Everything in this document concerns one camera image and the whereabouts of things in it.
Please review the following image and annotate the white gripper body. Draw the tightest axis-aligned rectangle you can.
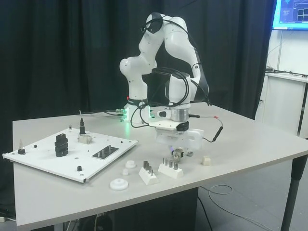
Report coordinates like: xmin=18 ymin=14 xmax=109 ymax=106
xmin=154 ymin=128 xmax=205 ymax=148

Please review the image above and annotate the grey waterproof plug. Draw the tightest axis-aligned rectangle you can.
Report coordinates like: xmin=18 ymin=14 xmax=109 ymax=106
xmin=172 ymin=148 xmax=186 ymax=161

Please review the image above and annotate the flat white mounting plate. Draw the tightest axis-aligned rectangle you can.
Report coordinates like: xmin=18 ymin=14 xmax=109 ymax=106
xmin=148 ymin=120 xmax=180 ymax=132

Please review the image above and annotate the white round peg holder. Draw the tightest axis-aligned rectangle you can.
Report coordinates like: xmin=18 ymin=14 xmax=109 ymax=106
xmin=158 ymin=163 xmax=184 ymax=179

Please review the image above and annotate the white square peg holder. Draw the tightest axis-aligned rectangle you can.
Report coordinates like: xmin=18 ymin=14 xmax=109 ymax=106
xmin=139 ymin=166 xmax=160 ymax=186

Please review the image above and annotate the black under-table box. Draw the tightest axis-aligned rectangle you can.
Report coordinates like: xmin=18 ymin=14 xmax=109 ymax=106
xmin=105 ymin=185 xmax=200 ymax=231

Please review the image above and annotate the white large gear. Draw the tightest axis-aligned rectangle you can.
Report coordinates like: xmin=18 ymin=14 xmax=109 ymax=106
xmin=110 ymin=179 xmax=129 ymax=191

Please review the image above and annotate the white cabinet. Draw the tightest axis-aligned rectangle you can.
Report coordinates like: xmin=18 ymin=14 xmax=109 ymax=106
xmin=255 ymin=71 xmax=308 ymax=139

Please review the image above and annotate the black USB plug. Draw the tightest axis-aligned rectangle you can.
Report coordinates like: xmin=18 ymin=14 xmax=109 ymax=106
xmin=78 ymin=110 xmax=87 ymax=135

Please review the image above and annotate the dark table leg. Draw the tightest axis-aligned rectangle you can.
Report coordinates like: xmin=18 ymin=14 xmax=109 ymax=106
xmin=281 ymin=155 xmax=308 ymax=231

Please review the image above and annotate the black D-SUB plug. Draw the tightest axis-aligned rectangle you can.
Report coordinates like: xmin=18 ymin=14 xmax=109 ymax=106
xmin=54 ymin=134 xmax=69 ymax=157

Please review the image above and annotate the white task board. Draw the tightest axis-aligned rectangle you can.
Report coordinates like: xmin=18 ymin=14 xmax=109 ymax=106
xmin=1 ymin=127 xmax=139 ymax=183

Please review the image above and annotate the blue display screen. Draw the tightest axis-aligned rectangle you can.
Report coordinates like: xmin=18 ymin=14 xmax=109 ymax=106
xmin=271 ymin=0 xmax=308 ymax=31

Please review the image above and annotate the black curtain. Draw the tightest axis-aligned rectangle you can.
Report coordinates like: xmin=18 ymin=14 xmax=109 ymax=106
xmin=0 ymin=0 xmax=277 ymax=154

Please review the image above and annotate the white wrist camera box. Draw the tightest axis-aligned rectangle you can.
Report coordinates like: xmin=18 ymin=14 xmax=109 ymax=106
xmin=156 ymin=109 xmax=173 ymax=120

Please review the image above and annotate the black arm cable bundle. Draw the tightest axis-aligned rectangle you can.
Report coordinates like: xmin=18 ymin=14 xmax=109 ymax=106
xmin=129 ymin=13 xmax=212 ymax=128

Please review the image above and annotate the grey floor cable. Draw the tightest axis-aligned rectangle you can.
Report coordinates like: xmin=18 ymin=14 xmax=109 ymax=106
xmin=197 ymin=184 xmax=268 ymax=231

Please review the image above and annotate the black table cable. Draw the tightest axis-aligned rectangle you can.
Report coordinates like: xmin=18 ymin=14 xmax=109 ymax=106
xmin=83 ymin=109 xmax=126 ymax=117

